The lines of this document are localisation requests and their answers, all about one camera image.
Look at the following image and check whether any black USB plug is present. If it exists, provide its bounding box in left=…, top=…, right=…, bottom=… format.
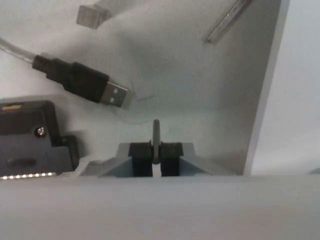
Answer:
left=32, top=52, right=135, bottom=111

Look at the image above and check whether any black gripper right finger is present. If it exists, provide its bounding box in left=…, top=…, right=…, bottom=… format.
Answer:
left=159, top=141, right=217, bottom=177

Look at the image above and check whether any shiny metal round peg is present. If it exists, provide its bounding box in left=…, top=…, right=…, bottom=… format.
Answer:
left=204, top=0, right=251, bottom=45

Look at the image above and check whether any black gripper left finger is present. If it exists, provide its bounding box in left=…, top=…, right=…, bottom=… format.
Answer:
left=98, top=141, right=154, bottom=178

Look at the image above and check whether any grey metal square peg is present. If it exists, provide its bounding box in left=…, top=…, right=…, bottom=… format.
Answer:
left=75, top=0, right=113, bottom=31

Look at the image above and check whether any black D-SUB plug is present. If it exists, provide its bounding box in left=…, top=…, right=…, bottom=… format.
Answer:
left=0, top=99, right=81, bottom=181

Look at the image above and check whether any clear USB cable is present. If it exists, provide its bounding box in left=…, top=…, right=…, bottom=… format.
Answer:
left=0, top=37, right=37, bottom=67

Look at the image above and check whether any thin metal round peg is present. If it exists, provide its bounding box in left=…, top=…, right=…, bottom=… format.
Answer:
left=151, top=119, right=162, bottom=166

